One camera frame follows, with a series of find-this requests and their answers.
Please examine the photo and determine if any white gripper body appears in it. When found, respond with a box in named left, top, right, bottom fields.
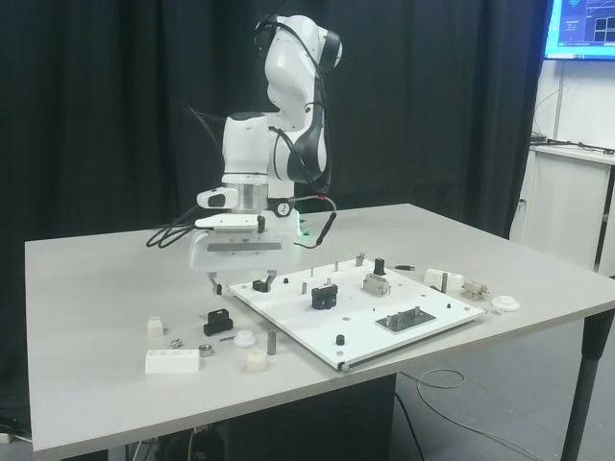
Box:
left=188, top=229, right=296, bottom=275

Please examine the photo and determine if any white peg holder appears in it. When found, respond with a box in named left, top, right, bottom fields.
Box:
left=423, top=268, right=465, bottom=292

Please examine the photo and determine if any black D-SUB plug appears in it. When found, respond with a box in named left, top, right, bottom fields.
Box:
left=202, top=309, right=234, bottom=337

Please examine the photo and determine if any long white holder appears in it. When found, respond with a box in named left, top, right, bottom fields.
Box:
left=144, top=348, right=202, bottom=375

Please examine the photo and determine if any white task board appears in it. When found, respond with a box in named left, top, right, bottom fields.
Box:
left=225, top=253, right=486, bottom=374

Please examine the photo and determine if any metal connector plug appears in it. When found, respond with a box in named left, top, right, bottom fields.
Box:
left=460, top=279, right=492, bottom=302

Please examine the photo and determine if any black curtain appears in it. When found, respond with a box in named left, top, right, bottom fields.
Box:
left=0, top=0, right=547, bottom=251

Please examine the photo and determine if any white large gear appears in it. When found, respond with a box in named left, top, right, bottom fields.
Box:
left=490, top=294, right=522, bottom=314

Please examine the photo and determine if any white cabinet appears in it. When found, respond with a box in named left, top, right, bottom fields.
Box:
left=507, top=142, right=615, bottom=279

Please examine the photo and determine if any black table leg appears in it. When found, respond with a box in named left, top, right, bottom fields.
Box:
left=560, top=314, right=612, bottom=461

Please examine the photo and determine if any blue screen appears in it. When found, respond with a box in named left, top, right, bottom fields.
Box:
left=541, top=0, right=615, bottom=62

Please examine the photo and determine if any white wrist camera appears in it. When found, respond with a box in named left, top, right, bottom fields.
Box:
left=194, top=186, right=240, bottom=210

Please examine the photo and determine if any black cable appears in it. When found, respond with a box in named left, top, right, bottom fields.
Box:
left=145, top=204, right=208, bottom=250
left=253, top=16, right=332, bottom=145

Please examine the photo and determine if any thin black rod on wire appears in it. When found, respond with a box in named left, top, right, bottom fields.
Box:
left=293, top=193, right=339, bottom=250

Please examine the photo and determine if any grey cable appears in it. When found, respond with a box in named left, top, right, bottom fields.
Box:
left=396, top=367, right=571, bottom=461

